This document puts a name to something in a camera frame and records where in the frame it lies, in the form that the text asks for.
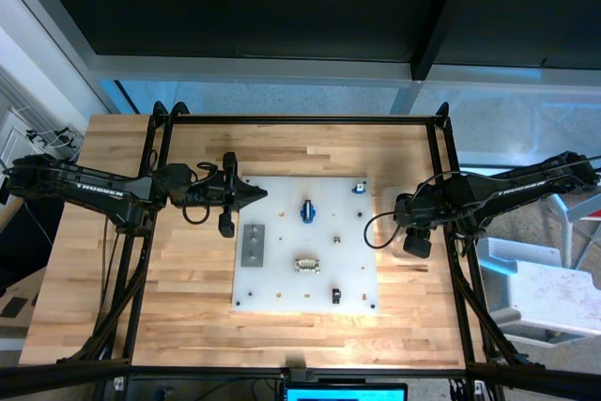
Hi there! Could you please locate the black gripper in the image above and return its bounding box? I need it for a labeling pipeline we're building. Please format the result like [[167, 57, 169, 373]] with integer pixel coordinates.
[[194, 151, 269, 239], [403, 193, 431, 260]]

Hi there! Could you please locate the blue bar holder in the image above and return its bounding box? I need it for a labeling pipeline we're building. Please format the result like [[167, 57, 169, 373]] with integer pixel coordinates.
[[298, 198, 318, 224]]

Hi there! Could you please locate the clear plastic tub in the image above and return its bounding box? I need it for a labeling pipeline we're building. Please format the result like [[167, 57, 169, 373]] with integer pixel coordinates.
[[380, 186, 445, 265]]

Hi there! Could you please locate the grey metal plate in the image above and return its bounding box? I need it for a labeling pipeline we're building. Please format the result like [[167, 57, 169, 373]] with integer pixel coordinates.
[[239, 223, 267, 270]]

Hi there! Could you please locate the white task board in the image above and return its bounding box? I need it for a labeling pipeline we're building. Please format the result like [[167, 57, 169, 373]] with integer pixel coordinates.
[[232, 175, 380, 316]]

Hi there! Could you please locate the beige connector housing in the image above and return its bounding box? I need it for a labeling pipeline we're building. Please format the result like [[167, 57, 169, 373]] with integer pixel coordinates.
[[294, 256, 323, 275]]

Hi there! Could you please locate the white step stool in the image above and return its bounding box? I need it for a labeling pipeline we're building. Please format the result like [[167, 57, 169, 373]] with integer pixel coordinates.
[[478, 236, 601, 350]]

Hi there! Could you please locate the white tubular ladder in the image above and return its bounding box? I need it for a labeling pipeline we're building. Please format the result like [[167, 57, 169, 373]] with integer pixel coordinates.
[[548, 192, 601, 270]]

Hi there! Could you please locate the laptop with blue screen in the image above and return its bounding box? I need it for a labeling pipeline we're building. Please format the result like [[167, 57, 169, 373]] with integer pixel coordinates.
[[281, 381, 409, 401]]

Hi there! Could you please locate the light cardboard box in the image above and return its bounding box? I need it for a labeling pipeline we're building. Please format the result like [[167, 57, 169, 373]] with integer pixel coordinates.
[[0, 271, 49, 328]]

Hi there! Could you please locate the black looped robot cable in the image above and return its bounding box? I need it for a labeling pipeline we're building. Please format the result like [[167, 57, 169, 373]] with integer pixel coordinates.
[[195, 161, 220, 182]]

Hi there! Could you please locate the black thin looped cable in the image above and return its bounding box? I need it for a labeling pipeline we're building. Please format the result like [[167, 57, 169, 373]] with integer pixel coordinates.
[[364, 211, 400, 249]]

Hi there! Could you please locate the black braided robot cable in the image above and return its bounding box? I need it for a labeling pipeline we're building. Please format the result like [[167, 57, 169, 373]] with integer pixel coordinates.
[[181, 201, 210, 225]]

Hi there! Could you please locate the black aluminium frame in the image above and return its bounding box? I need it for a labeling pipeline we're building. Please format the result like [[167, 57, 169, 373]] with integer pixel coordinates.
[[0, 100, 601, 401]]

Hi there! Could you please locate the wall plug cable bundle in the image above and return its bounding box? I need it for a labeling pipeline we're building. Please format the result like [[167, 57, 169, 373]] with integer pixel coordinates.
[[25, 126, 81, 151]]

